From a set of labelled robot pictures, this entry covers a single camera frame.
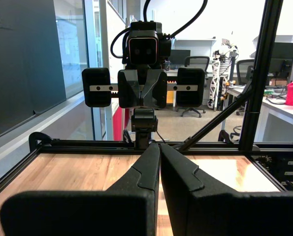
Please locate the white lattice stand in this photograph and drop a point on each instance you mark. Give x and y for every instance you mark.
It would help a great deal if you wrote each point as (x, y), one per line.
(216, 81)

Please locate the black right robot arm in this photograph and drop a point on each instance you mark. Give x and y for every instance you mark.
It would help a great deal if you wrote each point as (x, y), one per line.
(145, 123)

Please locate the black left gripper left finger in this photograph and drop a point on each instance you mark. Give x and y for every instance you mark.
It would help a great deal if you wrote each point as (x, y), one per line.
(87, 214)

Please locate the black metal frame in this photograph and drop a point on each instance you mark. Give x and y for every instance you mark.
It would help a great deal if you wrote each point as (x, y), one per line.
(87, 145)

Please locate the white desk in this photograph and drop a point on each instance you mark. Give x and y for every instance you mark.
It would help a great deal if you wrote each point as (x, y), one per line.
(279, 115)

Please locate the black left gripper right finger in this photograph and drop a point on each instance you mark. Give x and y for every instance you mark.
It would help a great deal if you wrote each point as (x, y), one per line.
(235, 216)

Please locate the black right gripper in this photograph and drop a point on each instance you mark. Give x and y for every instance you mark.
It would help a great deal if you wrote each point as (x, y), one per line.
(97, 78)

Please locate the black monitor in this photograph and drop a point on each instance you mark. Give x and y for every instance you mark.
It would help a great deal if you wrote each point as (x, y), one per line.
(281, 54)
(180, 56)

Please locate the white partition red base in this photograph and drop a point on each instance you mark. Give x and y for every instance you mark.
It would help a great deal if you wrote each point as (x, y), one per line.
(116, 123)

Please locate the yellow cabinet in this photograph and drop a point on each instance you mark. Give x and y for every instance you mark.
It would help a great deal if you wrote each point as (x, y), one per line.
(170, 97)

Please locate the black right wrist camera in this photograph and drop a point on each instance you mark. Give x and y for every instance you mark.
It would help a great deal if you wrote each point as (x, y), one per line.
(143, 49)

